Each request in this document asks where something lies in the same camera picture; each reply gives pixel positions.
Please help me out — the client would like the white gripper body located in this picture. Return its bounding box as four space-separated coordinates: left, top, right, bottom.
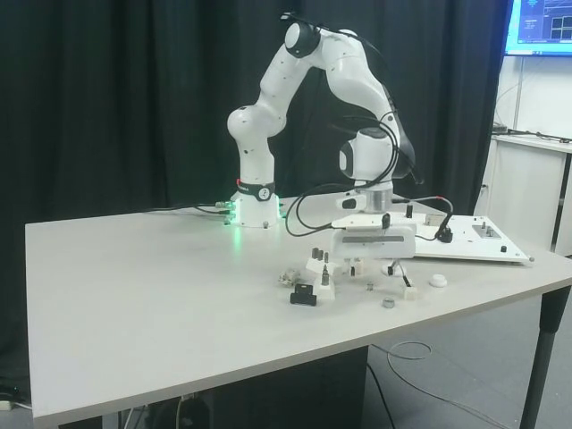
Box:
329 224 418 261

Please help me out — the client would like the flat white mounting plate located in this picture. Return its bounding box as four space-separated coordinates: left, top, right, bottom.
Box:
331 214 391 233

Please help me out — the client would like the white peg holder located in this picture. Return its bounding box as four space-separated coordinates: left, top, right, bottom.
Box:
305 254 344 274

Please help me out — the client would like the white USB plug holder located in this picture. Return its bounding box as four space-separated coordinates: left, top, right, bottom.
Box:
312 277 338 302

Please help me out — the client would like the black D-SUB plug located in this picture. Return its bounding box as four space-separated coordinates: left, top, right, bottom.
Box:
289 282 319 309

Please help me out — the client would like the white task board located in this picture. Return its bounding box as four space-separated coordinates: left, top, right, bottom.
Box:
401 204 535 266

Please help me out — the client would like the white cabinet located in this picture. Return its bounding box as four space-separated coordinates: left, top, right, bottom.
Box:
472 132 572 259

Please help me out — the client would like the black table leg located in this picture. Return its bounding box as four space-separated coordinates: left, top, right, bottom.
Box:
519 285 572 429

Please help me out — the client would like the blue screen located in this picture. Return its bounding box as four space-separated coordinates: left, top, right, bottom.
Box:
503 0 572 57

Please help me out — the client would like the black curtain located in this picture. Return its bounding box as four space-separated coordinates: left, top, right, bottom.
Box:
0 0 514 406

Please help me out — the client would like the silver flange ring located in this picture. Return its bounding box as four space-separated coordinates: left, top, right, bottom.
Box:
364 189 393 214

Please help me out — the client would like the black looped wrist cable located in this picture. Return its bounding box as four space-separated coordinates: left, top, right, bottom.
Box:
284 184 354 238

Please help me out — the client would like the grey floor cable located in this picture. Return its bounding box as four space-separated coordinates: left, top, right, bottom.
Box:
369 341 525 408

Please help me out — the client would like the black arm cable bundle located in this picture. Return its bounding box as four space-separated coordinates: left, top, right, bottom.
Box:
280 12 425 185

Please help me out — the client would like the black floor cable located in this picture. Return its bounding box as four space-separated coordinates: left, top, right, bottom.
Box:
365 362 406 429

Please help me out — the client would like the black base cable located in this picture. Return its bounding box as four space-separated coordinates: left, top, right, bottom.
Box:
145 201 236 218

